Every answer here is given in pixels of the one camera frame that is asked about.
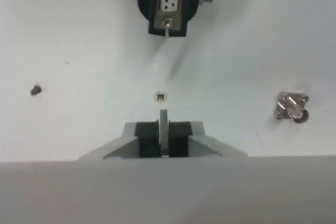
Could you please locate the metal square peg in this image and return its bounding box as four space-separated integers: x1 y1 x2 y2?
159 109 170 159

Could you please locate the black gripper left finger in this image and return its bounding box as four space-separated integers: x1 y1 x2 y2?
78 121 161 161

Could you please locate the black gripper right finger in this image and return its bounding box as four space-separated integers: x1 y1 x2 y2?
167 120 248 158

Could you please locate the white task board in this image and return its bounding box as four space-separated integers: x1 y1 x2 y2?
0 0 336 163

